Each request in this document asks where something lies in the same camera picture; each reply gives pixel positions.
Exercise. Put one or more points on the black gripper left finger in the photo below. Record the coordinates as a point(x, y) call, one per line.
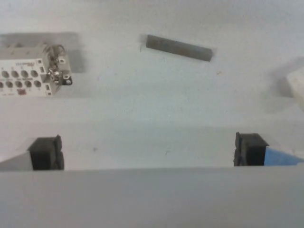
point(45, 155)

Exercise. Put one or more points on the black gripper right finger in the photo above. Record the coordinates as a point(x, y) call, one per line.
point(251, 152)

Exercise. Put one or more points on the grey waterproof plug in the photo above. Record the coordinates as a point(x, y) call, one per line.
point(28, 73)

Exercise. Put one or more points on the white task board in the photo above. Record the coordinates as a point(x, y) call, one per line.
point(297, 78)

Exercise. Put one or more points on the grey metal square peg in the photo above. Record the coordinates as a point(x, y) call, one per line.
point(178, 48)

